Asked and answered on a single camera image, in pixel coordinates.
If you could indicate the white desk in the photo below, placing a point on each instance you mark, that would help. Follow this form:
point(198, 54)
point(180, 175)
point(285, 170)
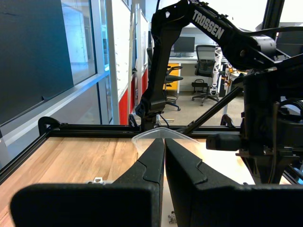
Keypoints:
point(188, 75)

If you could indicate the yellow cabinet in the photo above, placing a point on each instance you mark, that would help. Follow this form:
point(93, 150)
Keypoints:
point(175, 88)

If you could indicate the clear plastic container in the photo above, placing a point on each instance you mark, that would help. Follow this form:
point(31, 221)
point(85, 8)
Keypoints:
point(144, 139)

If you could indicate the black computer monitor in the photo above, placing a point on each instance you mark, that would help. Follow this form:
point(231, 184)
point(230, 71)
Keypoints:
point(185, 47)

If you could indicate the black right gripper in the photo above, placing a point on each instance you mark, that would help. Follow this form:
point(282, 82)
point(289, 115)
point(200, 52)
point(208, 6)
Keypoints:
point(258, 118)

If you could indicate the white lattice structure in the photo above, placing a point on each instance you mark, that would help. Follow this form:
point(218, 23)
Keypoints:
point(216, 71)

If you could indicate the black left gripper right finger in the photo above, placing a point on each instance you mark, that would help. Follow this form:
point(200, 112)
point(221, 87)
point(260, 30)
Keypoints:
point(225, 205)

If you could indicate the black aluminium frame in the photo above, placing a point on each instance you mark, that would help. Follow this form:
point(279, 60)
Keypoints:
point(94, 130)

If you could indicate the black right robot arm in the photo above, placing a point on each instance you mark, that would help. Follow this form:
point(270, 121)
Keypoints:
point(156, 71)

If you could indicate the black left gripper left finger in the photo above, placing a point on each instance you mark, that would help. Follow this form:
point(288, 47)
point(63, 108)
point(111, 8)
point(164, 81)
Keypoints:
point(94, 205)

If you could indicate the mesh office chair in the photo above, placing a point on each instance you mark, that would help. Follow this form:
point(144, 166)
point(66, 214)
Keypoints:
point(204, 66)

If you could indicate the black office stool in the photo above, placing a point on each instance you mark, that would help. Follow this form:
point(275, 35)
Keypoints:
point(172, 78)

